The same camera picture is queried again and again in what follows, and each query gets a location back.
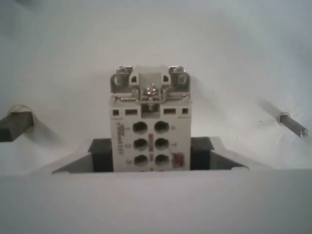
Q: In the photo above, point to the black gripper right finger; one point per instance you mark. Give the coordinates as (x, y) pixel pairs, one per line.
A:
(201, 156)

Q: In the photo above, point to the white task board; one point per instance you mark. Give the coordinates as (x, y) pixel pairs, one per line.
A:
(156, 31)

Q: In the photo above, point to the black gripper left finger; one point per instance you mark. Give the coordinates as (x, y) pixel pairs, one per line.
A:
(100, 156)

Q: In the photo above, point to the thick metal square peg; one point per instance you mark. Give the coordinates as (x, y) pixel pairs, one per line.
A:
(14, 126)

